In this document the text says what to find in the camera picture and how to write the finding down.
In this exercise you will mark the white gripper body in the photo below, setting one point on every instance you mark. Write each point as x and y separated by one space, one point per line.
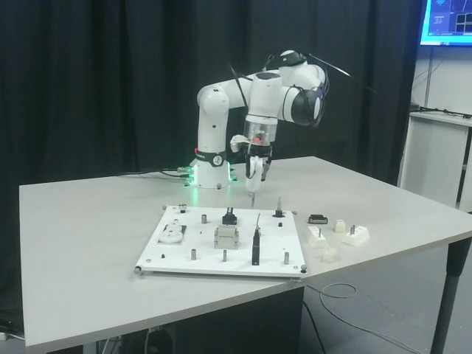
253 175

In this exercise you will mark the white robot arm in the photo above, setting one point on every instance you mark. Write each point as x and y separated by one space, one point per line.
212 125

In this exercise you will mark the white peg holder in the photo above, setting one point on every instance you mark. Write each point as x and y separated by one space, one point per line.
355 237
317 240

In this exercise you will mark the metal waterproof plug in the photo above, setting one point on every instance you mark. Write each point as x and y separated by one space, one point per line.
279 212

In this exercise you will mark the black D-SUB socket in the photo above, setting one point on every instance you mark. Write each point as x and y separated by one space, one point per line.
229 217

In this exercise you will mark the black USB plug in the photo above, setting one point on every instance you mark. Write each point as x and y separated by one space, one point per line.
255 252

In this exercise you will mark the black D-SUB plug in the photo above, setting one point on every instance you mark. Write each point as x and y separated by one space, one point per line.
318 219

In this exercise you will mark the metal bolt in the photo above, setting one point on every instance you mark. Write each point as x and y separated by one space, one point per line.
181 208

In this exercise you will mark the small white plug holder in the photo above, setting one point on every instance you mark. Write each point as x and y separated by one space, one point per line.
329 256
338 225

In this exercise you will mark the white large gear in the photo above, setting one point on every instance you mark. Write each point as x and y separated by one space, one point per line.
170 237

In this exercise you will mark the white task board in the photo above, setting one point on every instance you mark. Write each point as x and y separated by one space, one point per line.
173 262

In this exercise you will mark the black curtain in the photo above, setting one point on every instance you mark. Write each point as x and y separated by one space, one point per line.
110 73

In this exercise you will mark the white cabinet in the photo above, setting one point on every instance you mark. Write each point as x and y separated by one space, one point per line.
435 158

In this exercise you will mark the black table leg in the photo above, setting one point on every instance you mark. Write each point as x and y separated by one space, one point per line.
448 295

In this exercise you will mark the blue screen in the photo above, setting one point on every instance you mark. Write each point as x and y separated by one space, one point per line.
448 22

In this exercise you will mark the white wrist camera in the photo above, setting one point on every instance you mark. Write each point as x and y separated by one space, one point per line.
237 143

